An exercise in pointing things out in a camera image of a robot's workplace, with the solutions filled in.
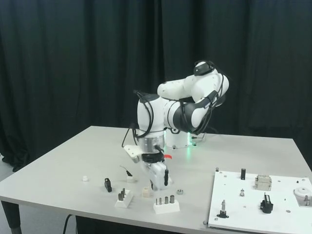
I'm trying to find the white task board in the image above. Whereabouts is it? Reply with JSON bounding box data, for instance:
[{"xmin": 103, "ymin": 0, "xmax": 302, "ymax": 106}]
[{"xmin": 206, "ymin": 170, "xmax": 312, "ymax": 232}]

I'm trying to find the black D-SUB plug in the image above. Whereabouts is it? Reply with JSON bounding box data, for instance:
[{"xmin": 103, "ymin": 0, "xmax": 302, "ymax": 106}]
[{"xmin": 103, "ymin": 178, "xmax": 113, "ymax": 193}]

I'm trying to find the dark table leg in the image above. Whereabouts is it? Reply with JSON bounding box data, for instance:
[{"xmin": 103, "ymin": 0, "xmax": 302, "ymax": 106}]
[{"xmin": 0, "ymin": 201, "xmax": 20, "ymax": 234}]

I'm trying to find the white round peg holder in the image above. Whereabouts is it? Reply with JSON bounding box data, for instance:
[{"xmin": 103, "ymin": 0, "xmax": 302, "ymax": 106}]
[{"xmin": 153, "ymin": 200, "xmax": 181, "ymax": 215}]

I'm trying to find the black cable on arm elbow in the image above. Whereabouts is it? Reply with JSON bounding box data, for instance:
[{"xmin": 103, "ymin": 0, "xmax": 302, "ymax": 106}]
[{"xmin": 179, "ymin": 60, "xmax": 226, "ymax": 134}]

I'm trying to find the metal bolt on black flange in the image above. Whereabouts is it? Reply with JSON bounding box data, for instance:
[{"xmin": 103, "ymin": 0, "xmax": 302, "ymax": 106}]
[{"xmin": 216, "ymin": 199, "xmax": 228, "ymax": 217}]

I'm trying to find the white square peg holder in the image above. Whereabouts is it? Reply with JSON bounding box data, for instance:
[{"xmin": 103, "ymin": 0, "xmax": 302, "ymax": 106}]
[{"xmin": 114, "ymin": 190, "xmax": 135, "ymax": 209}]

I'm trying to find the black Ethernet plug with cable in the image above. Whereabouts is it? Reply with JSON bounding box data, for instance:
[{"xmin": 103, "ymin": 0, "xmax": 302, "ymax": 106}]
[{"xmin": 119, "ymin": 165, "xmax": 134, "ymax": 177}]

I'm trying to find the grey multi-pin connector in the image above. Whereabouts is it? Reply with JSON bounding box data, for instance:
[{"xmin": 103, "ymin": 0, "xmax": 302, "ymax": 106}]
[{"xmin": 254, "ymin": 175, "xmax": 268, "ymax": 189}]

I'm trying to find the black cable on arm wrist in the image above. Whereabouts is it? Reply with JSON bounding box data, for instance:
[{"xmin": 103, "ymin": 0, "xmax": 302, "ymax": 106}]
[{"xmin": 121, "ymin": 89, "xmax": 156, "ymax": 148}]

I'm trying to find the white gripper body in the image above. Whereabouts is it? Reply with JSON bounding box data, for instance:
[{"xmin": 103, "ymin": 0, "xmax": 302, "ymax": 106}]
[{"xmin": 145, "ymin": 162, "xmax": 169, "ymax": 191}]

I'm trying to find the white large gear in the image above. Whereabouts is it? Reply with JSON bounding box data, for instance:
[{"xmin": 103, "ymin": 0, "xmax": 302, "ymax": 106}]
[{"xmin": 293, "ymin": 186, "xmax": 312, "ymax": 202}]

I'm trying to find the black curtain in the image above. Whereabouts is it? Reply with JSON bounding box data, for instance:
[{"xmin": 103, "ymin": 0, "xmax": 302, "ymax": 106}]
[{"xmin": 0, "ymin": 0, "xmax": 312, "ymax": 173}]

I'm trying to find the black cable under table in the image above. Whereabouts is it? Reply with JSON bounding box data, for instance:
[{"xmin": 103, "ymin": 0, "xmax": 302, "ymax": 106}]
[{"xmin": 64, "ymin": 214, "xmax": 77, "ymax": 234}]

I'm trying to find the black waterproof plug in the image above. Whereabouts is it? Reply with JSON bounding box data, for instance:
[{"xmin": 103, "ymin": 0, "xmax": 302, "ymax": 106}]
[{"xmin": 259, "ymin": 192, "xmax": 273, "ymax": 213}]

